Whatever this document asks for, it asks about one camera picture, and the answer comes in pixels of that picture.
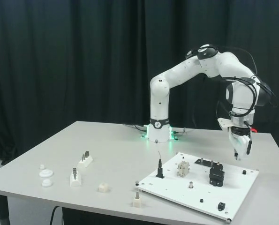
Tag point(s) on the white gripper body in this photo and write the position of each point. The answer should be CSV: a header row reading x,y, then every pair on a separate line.
x,y
243,144

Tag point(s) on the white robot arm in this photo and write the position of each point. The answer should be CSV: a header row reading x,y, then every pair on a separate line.
x,y
160,105

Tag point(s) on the thin black rod red tag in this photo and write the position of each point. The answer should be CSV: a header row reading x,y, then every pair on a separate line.
x,y
248,147

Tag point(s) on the black D-SUB plug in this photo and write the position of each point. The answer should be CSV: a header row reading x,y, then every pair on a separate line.
x,y
216,174

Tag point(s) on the metal BNC plug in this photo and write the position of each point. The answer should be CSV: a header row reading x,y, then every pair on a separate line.
x,y
190,184

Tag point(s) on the white task board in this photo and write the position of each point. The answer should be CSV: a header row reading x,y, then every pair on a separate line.
x,y
176,194

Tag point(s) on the black waterproof plug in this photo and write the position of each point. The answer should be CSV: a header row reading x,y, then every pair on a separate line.
x,y
160,167

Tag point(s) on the grey metal peg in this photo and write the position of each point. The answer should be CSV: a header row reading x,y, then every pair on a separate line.
x,y
137,195

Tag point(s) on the small white holder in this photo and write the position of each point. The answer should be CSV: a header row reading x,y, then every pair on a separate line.
x,y
137,203
103,188

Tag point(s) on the large metal square peg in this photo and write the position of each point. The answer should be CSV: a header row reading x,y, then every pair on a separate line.
x,y
88,154

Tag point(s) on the medium metal square peg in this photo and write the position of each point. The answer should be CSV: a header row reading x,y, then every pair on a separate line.
x,y
85,156

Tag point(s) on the white peg holder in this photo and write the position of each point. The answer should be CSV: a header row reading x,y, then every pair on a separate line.
x,y
75,181
85,162

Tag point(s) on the large metal round peg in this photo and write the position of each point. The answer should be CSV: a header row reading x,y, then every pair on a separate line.
x,y
74,171

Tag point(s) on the black control box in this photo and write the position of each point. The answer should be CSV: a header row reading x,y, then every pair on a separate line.
x,y
83,219

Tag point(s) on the white large gear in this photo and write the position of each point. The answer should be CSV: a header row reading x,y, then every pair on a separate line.
x,y
46,174

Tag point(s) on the white medium gear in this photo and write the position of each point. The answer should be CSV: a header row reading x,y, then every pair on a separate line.
x,y
46,183

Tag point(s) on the white small gear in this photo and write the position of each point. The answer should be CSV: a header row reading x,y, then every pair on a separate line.
x,y
42,167

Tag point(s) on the black curtain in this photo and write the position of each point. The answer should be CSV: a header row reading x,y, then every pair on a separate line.
x,y
59,58

